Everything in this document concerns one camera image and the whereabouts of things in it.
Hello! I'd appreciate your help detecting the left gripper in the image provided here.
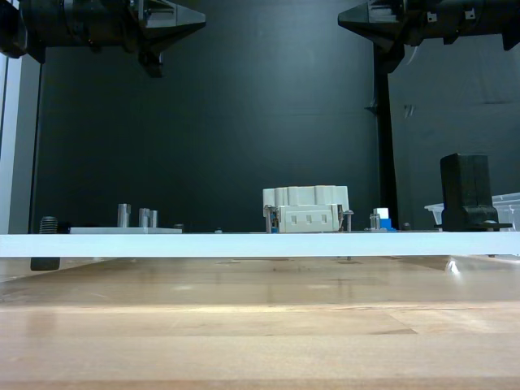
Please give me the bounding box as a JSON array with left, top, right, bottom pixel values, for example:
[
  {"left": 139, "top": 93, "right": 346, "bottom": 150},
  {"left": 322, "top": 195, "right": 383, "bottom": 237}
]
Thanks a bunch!
[{"left": 103, "top": 0, "right": 206, "bottom": 78}]

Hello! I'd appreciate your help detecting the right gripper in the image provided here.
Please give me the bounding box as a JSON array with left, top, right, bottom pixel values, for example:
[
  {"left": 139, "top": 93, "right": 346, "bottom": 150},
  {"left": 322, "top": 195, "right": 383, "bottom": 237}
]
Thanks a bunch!
[{"left": 338, "top": 0, "right": 431, "bottom": 75}]

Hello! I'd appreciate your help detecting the black block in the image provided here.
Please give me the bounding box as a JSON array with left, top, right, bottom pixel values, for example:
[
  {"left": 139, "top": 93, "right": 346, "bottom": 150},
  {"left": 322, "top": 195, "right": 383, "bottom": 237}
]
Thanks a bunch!
[{"left": 433, "top": 152, "right": 514, "bottom": 233}]

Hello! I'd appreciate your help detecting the small blue socket block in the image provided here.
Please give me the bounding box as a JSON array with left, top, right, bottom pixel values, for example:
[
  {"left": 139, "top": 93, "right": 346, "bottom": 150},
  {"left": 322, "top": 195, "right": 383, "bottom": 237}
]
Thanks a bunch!
[{"left": 373, "top": 207, "right": 394, "bottom": 232}]

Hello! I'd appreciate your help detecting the beige many-pin connector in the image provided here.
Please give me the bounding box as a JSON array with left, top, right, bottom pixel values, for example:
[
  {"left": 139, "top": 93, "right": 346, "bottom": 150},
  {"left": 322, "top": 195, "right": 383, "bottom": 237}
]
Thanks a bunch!
[{"left": 262, "top": 184, "right": 355, "bottom": 235}]

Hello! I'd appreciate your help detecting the clear plastic container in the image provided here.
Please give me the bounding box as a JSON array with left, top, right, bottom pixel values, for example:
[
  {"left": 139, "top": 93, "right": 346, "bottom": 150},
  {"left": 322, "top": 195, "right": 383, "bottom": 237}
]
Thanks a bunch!
[{"left": 423, "top": 193, "right": 520, "bottom": 232}]

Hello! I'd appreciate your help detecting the white task board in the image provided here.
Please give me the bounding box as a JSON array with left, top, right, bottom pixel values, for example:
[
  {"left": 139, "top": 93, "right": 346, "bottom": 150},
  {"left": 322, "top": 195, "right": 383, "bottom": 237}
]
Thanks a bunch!
[{"left": 0, "top": 233, "right": 520, "bottom": 259}]

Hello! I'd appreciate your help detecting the grey metal base plate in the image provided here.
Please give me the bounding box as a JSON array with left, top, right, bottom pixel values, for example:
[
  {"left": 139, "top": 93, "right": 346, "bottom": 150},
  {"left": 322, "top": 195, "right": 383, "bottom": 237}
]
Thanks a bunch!
[{"left": 69, "top": 226, "right": 184, "bottom": 236}]

